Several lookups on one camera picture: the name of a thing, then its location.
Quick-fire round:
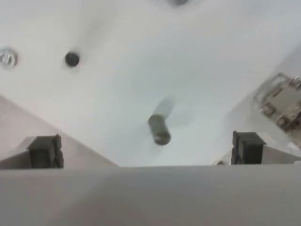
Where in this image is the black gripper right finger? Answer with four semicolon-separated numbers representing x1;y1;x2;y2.
231;130;301;165

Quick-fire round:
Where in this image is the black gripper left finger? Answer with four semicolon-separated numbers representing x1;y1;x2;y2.
0;134;65;170

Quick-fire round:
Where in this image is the metal square peg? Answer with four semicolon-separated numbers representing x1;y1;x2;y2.
147;113;173;146

